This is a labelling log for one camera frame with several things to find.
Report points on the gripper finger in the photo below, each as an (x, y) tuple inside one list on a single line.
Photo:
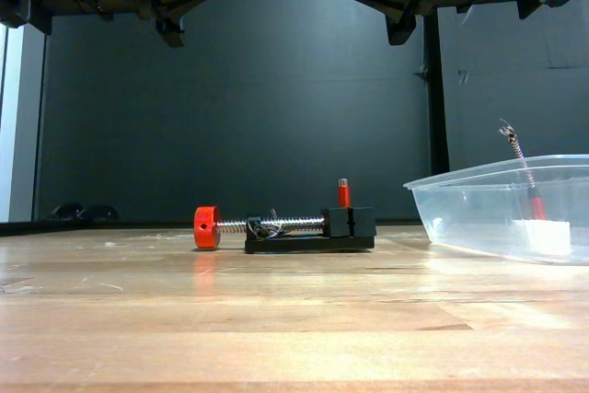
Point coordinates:
[(177, 3), (398, 7)]

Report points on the clear plastic tub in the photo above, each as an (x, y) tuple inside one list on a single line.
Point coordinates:
[(460, 209)]

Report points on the red round vise knob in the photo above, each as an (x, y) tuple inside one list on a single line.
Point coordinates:
[(207, 239)]

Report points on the black frame post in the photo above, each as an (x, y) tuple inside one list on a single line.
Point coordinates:
[(437, 135)]

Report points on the silver threaded vise screw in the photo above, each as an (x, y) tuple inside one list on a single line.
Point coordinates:
[(299, 223)]

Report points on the black rounded object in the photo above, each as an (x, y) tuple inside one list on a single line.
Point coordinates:
[(99, 212), (66, 210)]

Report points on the black frame bottom rail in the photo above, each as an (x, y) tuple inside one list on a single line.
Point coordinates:
[(92, 228)]

